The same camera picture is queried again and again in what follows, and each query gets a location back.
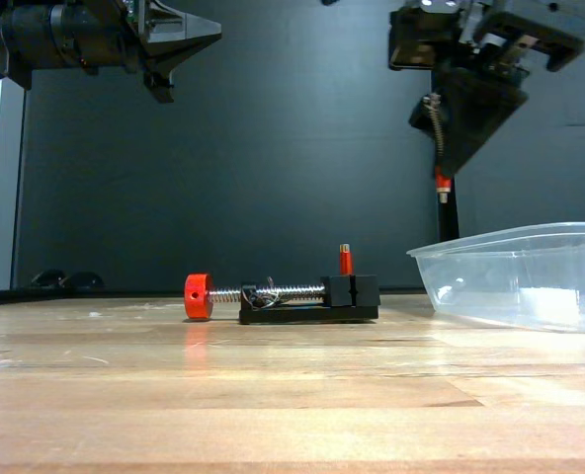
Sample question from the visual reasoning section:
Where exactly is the red round vise knob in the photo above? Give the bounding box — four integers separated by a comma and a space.
183, 273, 216, 323

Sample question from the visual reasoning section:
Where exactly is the black vise fixture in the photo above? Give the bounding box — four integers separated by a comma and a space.
237, 273, 380, 326

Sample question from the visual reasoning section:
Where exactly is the black metal table frame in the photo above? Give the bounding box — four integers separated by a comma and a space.
0, 287, 190, 308

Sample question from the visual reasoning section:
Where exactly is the silver threaded vise screw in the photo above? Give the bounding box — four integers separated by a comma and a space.
208, 281, 329, 303

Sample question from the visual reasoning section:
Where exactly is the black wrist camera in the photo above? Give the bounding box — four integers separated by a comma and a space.
388, 7, 438, 71

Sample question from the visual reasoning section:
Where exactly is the red RCA plug braided cable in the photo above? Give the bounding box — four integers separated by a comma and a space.
422, 92, 454, 206

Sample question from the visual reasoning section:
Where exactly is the clear plastic tub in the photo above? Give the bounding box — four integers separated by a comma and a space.
405, 220, 585, 336

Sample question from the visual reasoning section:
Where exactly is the black wall post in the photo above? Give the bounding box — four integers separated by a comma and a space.
433, 175, 460, 242

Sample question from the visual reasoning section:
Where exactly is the red RCA socket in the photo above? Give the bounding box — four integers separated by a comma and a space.
338, 242, 356, 276

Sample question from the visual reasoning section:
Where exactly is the black curved frame loop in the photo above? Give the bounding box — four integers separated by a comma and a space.
63, 271, 106, 289
32, 269, 67, 288

